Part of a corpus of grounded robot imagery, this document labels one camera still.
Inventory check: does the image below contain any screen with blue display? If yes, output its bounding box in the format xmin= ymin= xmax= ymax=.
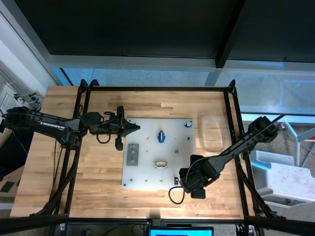
xmin=147 ymin=226 xmax=215 ymax=236

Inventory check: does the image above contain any beige multi-pin connector housing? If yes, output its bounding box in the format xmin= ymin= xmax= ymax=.
xmin=154 ymin=160 xmax=169 ymax=170

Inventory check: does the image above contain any bundle of cables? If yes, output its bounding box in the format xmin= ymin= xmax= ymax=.
xmin=13 ymin=92 xmax=44 ymax=105

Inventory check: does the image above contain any grey metal plate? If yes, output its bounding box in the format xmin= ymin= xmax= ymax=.
xmin=126 ymin=143 xmax=140 ymax=167

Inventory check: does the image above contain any clear plastic container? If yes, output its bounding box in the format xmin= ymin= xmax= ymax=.
xmin=200 ymin=115 xmax=232 ymax=155

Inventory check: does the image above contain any white taskboard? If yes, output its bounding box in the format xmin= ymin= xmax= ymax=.
xmin=121 ymin=118 xmax=197 ymax=191

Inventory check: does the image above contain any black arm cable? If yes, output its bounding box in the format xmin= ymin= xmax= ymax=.
xmin=168 ymin=185 xmax=186 ymax=205
xmin=95 ymin=127 xmax=111 ymax=145

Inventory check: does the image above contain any white chair frame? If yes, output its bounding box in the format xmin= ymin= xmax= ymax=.
xmin=280 ymin=120 xmax=315 ymax=168

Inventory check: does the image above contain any white step stool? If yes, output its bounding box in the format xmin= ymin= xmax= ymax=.
xmin=251 ymin=149 xmax=315 ymax=208

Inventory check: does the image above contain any black aluminium frame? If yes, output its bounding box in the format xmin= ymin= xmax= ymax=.
xmin=0 ymin=78 xmax=315 ymax=236

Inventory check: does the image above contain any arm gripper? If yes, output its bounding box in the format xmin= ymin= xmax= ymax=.
xmin=106 ymin=106 xmax=141 ymax=151
xmin=179 ymin=167 xmax=208 ymax=200

